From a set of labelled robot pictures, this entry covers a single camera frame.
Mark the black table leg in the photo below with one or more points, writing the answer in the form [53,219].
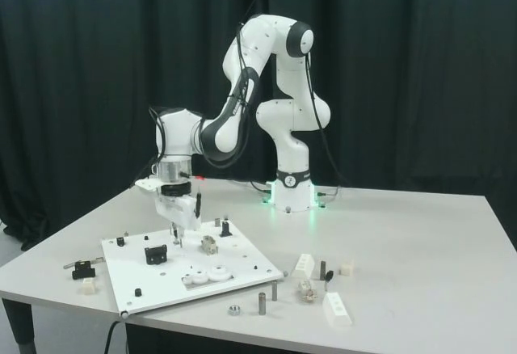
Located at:
[18,325]

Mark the black USB plug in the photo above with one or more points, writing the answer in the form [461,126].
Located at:
[84,270]

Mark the white task board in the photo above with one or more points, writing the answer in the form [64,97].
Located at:
[182,273]

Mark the black D-SUB plug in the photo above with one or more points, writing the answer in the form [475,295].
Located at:
[155,254]

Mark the black bolt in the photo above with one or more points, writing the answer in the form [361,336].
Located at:
[138,291]

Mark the small white cube holder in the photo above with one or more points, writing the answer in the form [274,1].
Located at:
[90,287]
[347,268]

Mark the metal round peg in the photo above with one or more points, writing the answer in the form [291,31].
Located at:
[274,291]
[260,303]

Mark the metal nut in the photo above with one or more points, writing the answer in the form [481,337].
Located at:
[233,310]

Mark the white holder with holes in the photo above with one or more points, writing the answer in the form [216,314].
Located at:
[337,308]
[304,266]

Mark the white medium gear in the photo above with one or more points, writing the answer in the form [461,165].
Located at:
[200,277]

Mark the small black plug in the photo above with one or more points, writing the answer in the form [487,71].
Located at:
[120,242]

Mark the white small gear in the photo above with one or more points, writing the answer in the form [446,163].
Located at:
[187,280]

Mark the black curtain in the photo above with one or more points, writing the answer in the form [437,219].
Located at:
[81,67]

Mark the metal BNC plug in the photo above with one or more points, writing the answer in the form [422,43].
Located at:
[208,245]

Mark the thin black rod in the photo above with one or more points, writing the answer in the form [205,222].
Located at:
[198,205]

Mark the dark metal square peg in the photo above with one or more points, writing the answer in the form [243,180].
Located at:
[323,270]

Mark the black waterproof plug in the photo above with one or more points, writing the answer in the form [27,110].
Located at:
[225,228]

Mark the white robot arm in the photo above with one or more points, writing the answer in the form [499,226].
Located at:
[291,144]

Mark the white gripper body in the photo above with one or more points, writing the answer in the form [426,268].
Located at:
[175,208]

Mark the white large gear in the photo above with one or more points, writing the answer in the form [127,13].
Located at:
[220,272]

